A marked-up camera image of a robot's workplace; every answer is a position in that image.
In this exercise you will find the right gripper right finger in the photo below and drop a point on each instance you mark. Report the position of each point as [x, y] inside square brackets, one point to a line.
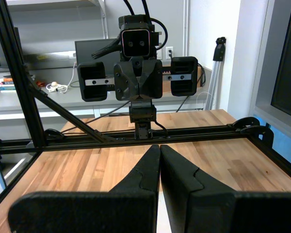
[208, 208]

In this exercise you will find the aluminium stand with black cap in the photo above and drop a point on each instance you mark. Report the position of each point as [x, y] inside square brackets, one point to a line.
[214, 77]

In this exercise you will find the black frame rail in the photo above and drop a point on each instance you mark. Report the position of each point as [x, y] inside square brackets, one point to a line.
[281, 160]
[14, 180]

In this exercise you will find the black frame cross beam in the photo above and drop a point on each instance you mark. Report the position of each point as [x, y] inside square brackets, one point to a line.
[196, 134]

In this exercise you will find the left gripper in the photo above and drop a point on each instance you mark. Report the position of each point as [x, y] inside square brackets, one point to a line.
[92, 92]

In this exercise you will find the white wall outlet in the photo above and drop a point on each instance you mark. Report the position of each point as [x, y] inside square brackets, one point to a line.
[169, 52]

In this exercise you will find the black upright frame post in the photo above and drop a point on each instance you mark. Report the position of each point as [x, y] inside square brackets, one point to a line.
[19, 72]

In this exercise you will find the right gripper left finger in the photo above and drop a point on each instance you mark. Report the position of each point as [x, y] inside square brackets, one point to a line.
[126, 208]

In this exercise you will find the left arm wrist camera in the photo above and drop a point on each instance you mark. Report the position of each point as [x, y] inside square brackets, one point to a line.
[135, 43]

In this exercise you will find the white shelf bracket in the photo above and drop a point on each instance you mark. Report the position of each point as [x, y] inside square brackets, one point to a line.
[103, 21]

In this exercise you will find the grey wall shelf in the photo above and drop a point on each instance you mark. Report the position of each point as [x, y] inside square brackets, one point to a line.
[51, 3]

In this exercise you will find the black corner bracket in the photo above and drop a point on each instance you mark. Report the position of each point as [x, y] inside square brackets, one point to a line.
[246, 122]
[53, 134]
[259, 136]

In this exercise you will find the black diagonal frame brace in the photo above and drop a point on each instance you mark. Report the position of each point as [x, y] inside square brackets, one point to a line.
[70, 115]

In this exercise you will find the small book stack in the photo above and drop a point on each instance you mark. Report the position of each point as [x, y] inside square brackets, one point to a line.
[6, 85]

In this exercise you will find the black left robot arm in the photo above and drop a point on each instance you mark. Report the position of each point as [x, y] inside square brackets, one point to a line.
[142, 114]

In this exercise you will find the small red item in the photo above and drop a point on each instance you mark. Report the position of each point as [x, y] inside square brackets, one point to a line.
[40, 84]

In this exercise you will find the grey office desk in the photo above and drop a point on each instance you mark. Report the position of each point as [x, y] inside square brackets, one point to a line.
[63, 99]

